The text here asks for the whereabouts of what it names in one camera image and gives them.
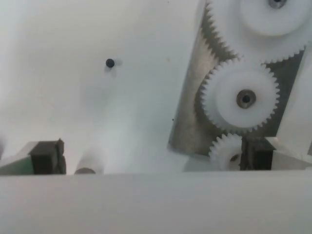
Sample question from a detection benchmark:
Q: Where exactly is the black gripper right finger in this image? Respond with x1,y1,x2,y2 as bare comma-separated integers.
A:
240,136,312,171

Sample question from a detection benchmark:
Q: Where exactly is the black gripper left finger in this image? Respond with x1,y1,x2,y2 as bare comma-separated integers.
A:
0,138,67,176

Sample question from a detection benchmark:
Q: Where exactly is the white small gear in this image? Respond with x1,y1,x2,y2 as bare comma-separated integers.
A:
208,133,244,171

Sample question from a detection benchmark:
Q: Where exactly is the white medium gear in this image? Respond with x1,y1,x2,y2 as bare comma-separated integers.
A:
198,58,281,134

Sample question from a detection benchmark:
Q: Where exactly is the white large gear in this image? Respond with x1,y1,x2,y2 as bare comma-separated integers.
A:
203,0,312,64

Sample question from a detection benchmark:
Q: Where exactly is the white task board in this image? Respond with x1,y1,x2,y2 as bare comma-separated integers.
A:
0,0,312,176

